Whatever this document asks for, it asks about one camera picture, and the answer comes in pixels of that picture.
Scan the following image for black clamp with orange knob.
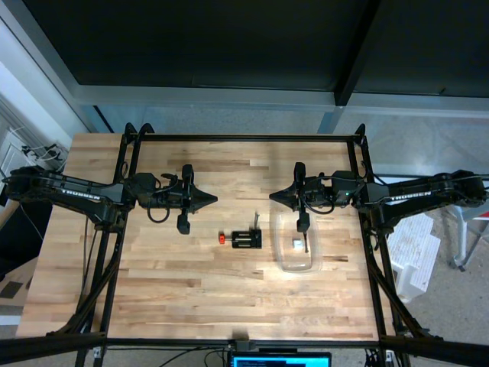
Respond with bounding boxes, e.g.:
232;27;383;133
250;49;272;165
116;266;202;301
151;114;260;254
219;230;264;250

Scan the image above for white foam block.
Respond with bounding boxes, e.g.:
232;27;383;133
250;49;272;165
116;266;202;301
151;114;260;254
387;213;440;305

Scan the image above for laptop screen with blue edge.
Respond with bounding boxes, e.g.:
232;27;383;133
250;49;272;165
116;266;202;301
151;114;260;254
228;351;332;367

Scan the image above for black aluminium frame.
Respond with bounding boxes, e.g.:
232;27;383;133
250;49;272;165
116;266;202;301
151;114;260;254
0;122;489;367

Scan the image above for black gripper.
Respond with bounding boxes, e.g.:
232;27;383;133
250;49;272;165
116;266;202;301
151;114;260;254
167;164;219;235
269;162;330;233

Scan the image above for flat brown cardboard box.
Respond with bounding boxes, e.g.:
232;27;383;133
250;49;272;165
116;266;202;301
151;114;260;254
0;256;39;307

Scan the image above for grey metal stand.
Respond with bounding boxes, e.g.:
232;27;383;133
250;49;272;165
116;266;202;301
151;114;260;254
449;206;489;273

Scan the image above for dark window pane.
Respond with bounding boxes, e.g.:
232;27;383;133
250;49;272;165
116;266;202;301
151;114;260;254
22;0;383;91

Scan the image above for clear plastic container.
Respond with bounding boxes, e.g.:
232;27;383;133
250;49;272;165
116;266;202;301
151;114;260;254
270;212;322;274

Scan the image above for black braided sleeve cable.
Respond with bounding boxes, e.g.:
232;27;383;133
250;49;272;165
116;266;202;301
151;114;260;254
147;204;172;224

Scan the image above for long black looped cable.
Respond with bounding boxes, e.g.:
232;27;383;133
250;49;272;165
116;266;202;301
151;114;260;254
305;198;336;216

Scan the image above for white and black cables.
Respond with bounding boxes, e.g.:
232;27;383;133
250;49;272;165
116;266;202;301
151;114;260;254
18;141;66;171

